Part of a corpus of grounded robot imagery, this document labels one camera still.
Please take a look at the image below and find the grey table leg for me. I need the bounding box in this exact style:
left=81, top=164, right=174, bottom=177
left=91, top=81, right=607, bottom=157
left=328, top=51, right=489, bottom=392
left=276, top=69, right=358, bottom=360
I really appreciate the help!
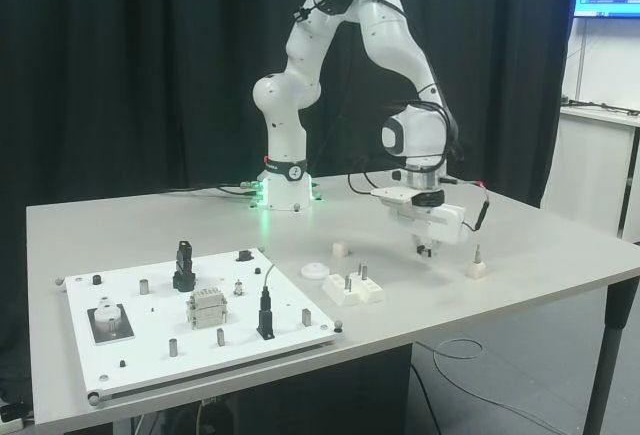
left=583, top=274, right=629, bottom=435

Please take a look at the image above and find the white large gear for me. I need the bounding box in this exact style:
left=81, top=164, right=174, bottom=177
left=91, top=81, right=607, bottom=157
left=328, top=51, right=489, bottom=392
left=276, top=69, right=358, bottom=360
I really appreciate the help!
left=300, top=260, right=330, bottom=282

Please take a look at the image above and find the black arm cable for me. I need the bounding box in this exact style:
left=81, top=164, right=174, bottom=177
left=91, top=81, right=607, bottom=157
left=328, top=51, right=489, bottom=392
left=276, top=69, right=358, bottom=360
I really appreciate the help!
left=293, top=0, right=464, bottom=196

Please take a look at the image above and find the black cable on cabinet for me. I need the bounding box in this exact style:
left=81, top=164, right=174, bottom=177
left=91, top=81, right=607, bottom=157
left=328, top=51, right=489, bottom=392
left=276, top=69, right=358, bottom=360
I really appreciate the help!
left=559, top=98, right=640, bottom=117

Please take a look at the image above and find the grey floor cable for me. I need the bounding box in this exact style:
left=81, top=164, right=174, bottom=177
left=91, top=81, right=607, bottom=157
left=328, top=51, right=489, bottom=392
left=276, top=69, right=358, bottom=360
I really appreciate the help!
left=432, top=337, right=586, bottom=435

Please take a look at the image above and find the white task board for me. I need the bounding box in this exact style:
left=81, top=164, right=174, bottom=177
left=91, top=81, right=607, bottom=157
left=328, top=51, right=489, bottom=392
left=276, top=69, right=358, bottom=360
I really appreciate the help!
left=52, top=246, right=347, bottom=406

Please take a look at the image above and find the white cabinet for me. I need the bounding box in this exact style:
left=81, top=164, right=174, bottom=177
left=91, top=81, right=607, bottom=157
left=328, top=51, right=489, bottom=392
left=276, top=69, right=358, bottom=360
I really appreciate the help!
left=542, top=102, right=640, bottom=245

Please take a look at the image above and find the black D-SUB plug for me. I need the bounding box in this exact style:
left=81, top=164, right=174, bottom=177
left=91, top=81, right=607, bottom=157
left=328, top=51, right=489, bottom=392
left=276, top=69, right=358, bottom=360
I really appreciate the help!
left=172, top=239, right=197, bottom=292

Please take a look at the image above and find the black curtain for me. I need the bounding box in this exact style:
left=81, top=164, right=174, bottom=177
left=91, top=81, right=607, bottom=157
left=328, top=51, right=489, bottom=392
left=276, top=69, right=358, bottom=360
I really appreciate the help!
left=0, top=0, right=576, bottom=209

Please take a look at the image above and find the white peg holder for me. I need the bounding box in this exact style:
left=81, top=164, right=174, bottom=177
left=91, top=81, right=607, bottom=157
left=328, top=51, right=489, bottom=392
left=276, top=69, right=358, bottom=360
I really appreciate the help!
left=322, top=274, right=366, bottom=308
left=350, top=270, right=387, bottom=304

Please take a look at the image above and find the black base cable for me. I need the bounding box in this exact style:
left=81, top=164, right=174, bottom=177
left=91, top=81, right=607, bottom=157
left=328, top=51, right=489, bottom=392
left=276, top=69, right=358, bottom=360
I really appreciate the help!
left=164, top=182, right=264, bottom=201

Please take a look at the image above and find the black floor cable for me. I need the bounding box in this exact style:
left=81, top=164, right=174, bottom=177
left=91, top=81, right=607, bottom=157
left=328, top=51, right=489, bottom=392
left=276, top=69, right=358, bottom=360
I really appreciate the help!
left=409, top=362, right=451, bottom=435

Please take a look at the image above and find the black USB plug grey cable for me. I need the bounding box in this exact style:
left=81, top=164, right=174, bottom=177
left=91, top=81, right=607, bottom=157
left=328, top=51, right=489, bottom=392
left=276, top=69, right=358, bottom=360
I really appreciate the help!
left=255, top=263, right=278, bottom=340

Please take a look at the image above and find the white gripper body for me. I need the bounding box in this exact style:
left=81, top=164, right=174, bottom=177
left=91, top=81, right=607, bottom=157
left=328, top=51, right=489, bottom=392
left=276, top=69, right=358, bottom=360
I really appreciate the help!
left=387, top=202, right=468, bottom=247

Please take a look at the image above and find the beige rectangular connector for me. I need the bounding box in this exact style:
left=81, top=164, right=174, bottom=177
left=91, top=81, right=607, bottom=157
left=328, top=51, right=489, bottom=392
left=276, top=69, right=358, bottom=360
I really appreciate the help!
left=185, top=288, right=230, bottom=330

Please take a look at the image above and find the white medium gear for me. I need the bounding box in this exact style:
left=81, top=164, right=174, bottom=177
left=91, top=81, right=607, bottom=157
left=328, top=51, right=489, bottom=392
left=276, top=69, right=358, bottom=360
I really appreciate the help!
left=93, top=303, right=124, bottom=329

